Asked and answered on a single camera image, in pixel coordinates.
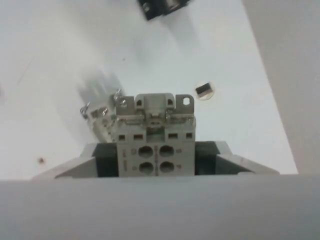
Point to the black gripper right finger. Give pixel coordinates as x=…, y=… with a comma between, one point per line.
x=207, y=160

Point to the grey waterproof plug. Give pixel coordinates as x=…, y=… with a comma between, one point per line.
x=155, y=150

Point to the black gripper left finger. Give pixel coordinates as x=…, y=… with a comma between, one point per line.
x=105, y=160

